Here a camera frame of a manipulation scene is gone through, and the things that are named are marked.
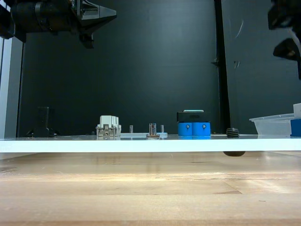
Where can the aluminium bar with plugs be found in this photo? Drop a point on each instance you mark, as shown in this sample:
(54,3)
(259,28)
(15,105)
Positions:
(141,135)

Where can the blue and black connector housing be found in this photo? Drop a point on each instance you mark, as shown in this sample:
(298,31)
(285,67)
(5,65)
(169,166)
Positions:
(194,129)

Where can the small metal connector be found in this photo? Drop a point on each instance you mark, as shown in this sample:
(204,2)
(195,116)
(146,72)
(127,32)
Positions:
(153,130)

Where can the black aluminium frame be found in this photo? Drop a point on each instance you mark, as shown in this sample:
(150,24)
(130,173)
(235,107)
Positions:
(222,70)

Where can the beige multi-pin connector housing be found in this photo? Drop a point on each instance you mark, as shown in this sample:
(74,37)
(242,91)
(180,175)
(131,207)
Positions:
(108,124)

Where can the black board foot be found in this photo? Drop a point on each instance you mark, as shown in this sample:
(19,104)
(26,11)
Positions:
(234,153)

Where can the small black clamp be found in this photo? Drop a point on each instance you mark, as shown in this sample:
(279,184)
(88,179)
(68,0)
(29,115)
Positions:
(43,120)

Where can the clear plastic tub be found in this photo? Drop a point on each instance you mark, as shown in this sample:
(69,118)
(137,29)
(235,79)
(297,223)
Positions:
(270,127)

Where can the blue white rj45 socket mount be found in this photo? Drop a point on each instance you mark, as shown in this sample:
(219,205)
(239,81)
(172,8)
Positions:
(296,128)

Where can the white plastic board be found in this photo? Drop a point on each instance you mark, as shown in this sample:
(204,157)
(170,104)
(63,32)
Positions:
(141,144)

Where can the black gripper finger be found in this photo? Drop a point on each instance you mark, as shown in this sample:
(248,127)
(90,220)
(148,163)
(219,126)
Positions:
(101,21)

